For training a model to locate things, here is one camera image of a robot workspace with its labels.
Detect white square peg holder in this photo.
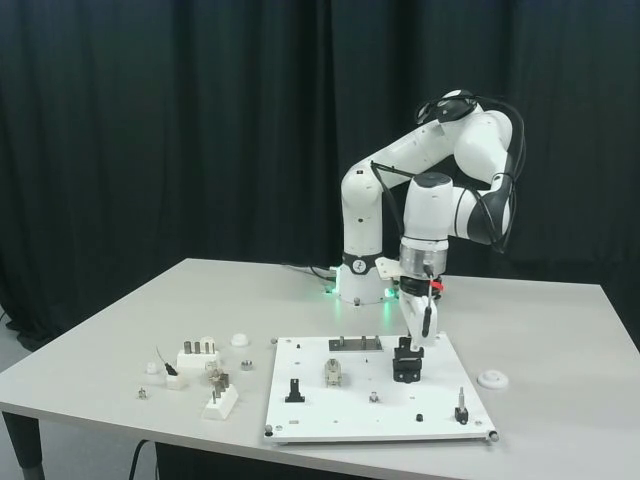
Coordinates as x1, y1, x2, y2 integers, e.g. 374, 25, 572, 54
200, 387, 239, 420

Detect white large gear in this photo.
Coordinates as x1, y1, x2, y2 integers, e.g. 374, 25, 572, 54
476, 368, 510, 390

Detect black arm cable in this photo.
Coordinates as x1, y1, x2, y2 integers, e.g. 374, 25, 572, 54
369, 88, 529, 254

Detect white task board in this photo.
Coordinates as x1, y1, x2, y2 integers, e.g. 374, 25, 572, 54
263, 333, 499, 444

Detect black curtain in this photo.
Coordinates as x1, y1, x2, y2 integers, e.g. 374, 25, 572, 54
0, 0, 640, 346

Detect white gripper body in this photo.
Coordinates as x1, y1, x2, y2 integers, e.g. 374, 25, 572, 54
398, 294, 442, 349

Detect black floor cable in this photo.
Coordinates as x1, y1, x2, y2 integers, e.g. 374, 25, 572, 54
130, 439, 151, 480

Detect white round peg holder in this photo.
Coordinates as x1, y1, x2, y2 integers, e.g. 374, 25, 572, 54
176, 349, 224, 374

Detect black table leg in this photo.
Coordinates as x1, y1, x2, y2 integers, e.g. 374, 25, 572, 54
1, 412, 41, 480

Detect thin black rod on wire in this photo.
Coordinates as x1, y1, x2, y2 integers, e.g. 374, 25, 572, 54
419, 262, 446, 339

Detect black base cable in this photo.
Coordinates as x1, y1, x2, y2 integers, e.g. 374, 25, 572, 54
282, 263, 337, 282

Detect black D-SUB plug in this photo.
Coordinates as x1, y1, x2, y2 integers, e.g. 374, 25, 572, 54
394, 336, 426, 363

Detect black Ethernet plug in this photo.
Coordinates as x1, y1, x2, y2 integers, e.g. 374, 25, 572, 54
154, 345, 180, 379

